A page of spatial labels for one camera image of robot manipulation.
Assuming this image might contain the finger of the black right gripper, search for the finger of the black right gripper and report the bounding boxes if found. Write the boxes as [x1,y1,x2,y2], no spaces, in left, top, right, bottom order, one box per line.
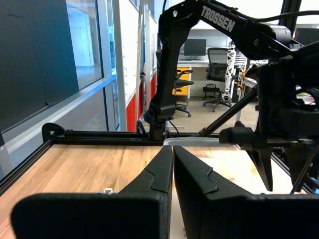
[286,147,312,190]
[248,148,274,192]

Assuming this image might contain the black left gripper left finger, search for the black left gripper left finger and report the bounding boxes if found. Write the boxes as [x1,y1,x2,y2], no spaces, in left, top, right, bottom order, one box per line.
[9,145,174,239]

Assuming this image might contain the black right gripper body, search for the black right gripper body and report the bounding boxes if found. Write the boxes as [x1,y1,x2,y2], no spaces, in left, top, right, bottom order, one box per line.
[219,57,319,150]

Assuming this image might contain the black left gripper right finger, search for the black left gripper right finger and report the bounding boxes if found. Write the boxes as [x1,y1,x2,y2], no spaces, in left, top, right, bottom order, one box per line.
[173,145,319,239]

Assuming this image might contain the clear plastic tub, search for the clear plastic tub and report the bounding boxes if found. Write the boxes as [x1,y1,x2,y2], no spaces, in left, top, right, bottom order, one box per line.
[162,137,244,152]

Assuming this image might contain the white striped robot figure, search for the white striped robot figure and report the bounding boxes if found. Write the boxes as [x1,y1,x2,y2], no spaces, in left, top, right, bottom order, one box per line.
[223,41,250,102]

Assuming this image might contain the black mesh office chair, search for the black mesh office chair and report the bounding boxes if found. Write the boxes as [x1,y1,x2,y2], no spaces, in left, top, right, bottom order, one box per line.
[203,47,234,113]

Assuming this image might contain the black office chair with armrests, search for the black office chair with armrests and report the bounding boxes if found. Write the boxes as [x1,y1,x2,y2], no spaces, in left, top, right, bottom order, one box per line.
[172,68,195,118]

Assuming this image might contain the long white desk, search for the long white desk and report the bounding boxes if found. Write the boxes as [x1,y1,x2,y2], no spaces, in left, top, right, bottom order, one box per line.
[177,59,260,99]

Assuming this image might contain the small black computer monitor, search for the small black computer monitor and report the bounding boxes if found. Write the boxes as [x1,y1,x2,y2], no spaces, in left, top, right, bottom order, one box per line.
[184,38,207,62]

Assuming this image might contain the white partition with red base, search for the white partition with red base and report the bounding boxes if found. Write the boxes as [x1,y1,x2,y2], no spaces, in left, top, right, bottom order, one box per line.
[113,0,159,132]

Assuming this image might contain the large black monitor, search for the large black monitor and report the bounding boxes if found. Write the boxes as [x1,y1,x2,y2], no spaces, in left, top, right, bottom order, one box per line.
[295,27,319,47]

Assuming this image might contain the black metal frame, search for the black metal frame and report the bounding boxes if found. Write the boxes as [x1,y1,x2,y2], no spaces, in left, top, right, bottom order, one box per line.
[0,0,319,197]

